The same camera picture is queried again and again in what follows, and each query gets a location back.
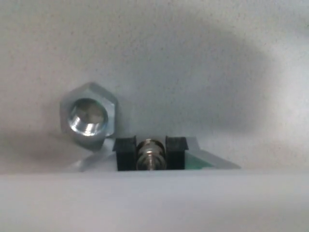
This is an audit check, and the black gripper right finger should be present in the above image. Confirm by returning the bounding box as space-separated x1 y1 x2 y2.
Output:
165 135 242 171

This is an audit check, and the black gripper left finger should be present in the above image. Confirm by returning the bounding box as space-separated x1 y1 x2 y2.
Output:
71 136 136 173

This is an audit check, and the white task board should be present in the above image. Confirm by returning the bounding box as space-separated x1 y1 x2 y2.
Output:
0 0 309 175

